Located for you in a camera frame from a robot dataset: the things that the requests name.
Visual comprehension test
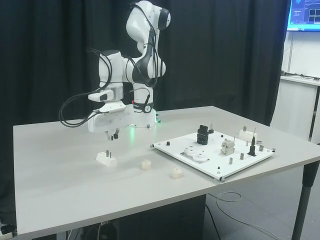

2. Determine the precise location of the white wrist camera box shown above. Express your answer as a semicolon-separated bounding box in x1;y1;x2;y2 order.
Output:
87;91;113;102

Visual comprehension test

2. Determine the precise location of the grey floor cable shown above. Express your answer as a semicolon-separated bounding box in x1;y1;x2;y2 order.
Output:
216;191;320;240

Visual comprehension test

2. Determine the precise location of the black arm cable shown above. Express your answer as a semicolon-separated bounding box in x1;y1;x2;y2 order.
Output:
132;0;161;81

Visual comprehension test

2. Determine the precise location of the black cable on cabinet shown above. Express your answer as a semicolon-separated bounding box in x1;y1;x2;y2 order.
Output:
280;71;320;81

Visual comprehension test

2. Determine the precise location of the black D-SUB plug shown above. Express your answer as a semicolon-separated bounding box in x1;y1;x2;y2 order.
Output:
196;123;210;146

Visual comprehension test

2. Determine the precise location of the white peg holder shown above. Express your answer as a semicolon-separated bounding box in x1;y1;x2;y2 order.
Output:
96;151;118;168
239;129;252;141

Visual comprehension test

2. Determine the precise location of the dark table leg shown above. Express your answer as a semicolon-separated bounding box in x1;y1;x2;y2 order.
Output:
299;164;318;240

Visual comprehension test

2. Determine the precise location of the white cabinet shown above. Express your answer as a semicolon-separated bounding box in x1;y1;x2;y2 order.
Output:
271;74;320;145

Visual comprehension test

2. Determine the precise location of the white task board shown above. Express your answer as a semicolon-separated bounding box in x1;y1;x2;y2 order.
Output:
149;128;277;181

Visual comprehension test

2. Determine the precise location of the black USB plug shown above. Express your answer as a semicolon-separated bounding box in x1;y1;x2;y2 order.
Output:
247;126;258;157

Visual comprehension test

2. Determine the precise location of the black curtain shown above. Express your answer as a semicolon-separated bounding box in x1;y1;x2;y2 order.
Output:
0;0;288;226

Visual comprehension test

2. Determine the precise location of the flat white mounting plate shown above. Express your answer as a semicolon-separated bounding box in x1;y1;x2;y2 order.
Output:
98;102;127;113

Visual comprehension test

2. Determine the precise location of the black equipment box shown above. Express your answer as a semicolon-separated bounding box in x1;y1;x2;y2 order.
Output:
66;193;208;240

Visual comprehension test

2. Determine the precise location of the black looped gripper cable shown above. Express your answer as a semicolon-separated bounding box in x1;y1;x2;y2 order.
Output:
58;93;102;128

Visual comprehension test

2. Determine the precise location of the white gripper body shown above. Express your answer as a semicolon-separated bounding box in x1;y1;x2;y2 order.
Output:
87;103;135;133

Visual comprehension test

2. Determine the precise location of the thin black rod on wire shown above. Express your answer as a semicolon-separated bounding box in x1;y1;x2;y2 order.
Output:
124;87;152;107

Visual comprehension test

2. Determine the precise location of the white large gear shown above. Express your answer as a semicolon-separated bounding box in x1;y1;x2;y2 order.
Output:
191;153;208;163

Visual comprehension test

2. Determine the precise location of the blue screen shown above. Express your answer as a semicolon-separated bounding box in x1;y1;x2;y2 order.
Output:
286;0;320;32

